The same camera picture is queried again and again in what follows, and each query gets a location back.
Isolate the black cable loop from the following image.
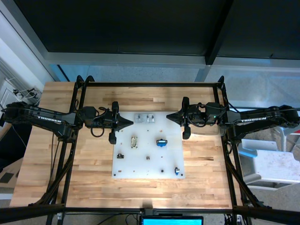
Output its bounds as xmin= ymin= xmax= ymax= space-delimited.
xmin=90 ymin=121 xmax=105 ymax=138

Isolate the black metal frame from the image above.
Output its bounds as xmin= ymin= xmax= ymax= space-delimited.
xmin=0 ymin=75 xmax=300 ymax=225

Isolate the clear plastic tub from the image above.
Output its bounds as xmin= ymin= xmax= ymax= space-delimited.
xmin=190 ymin=121 xmax=223 ymax=138

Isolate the beige connector housing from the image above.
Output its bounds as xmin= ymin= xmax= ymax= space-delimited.
xmin=130 ymin=135 xmax=139 ymax=150

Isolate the white cable bundle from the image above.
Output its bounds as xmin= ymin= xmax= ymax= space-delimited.
xmin=9 ymin=78 xmax=42 ymax=100

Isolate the blue laptop screen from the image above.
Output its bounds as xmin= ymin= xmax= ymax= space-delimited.
xmin=140 ymin=215 xmax=204 ymax=225

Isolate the cardboard box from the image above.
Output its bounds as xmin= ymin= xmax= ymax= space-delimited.
xmin=0 ymin=157 xmax=24 ymax=188

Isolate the silver metal clamp block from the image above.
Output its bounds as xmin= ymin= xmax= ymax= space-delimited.
xmin=134 ymin=113 xmax=156 ymax=125

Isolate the white plastic board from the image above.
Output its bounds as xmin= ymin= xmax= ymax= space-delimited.
xmin=111 ymin=112 xmax=186 ymax=180

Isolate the white plastic bin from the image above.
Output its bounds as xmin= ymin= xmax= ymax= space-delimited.
xmin=239 ymin=138 xmax=300 ymax=190

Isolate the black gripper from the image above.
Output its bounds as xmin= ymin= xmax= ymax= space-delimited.
xmin=100 ymin=101 xmax=134 ymax=144
xmin=166 ymin=97 xmax=206 ymax=140

